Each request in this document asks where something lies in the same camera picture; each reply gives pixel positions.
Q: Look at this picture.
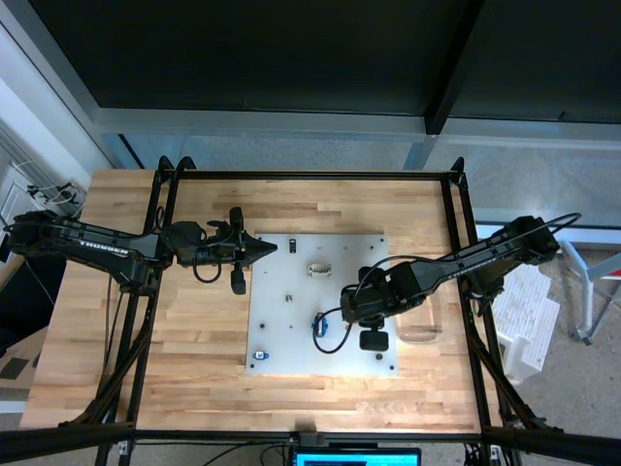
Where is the black forearm cable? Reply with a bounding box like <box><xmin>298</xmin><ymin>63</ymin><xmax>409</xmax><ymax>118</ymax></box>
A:
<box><xmin>357</xmin><ymin>254</ymin><xmax>419</xmax><ymax>293</ymax></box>

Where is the grey metal stand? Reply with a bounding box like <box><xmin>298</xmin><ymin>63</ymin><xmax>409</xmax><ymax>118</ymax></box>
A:
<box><xmin>557</xmin><ymin>239</ymin><xmax>621</xmax><ymax>348</ymax></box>

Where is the clear plastic tub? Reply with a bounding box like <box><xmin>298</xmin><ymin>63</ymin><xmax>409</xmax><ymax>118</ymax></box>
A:
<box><xmin>394</xmin><ymin>264</ymin><xmax>445</xmax><ymax>347</ymax></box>

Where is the black looped camera cable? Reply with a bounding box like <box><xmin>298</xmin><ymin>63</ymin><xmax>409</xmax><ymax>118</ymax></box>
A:
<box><xmin>311</xmin><ymin>307</ymin><xmax>356</xmax><ymax>355</ymax></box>

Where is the laptop screen blue edge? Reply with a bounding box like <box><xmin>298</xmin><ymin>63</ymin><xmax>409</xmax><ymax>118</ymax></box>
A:
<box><xmin>290</xmin><ymin>447</ymin><xmax>423</xmax><ymax>466</ymax></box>

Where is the black bracket block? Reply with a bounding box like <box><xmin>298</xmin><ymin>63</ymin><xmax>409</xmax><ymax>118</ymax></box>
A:
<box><xmin>297</xmin><ymin>427</ymin><xmax>325</xmax><ymax>449</ymax></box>

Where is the white board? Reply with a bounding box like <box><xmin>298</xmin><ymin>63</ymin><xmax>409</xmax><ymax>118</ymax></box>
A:
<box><xmin>246</xmin><ymin>233</ymin><xmax>401</xmax><ymax>378</ymax></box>

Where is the cardboard box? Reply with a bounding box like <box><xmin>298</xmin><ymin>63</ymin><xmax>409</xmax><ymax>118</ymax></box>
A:
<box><xmin>0</xmin><ymin>324</ymin><xmax>50</xmax><ymax>390</ymax></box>

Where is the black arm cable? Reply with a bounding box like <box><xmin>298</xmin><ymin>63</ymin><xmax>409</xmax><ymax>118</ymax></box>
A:
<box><xmin>193</xmin><ymin>251</ymin><xmax>226</xmax><ymax>284</ymax></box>
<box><xmin>531</xmin><ymin>212</ymin><xmax>584</xmax><ymax>235</ymax></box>

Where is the bundle of loose cables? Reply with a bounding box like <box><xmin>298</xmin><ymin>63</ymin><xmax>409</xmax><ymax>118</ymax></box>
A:
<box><xmin>25</xmin><ymin>181</ymin><xmax>82</xmax><ymax>208</ymax></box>

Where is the black aluminium frame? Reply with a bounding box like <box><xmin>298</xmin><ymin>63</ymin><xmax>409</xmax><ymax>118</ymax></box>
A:
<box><xmin>0</xmin><ymin>154</ymin><xmax>621</xmax><ymax>466</ymax></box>

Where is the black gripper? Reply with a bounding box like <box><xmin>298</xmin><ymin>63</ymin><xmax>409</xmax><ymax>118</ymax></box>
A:
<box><xmin>338</xmin><ymin>284</ymin><xmax>391</xmax><ymax>352</ymax></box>
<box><xmin>205</xmin><ymin>207</ymin><xmax>279</xmax><ymax>297</ymax></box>

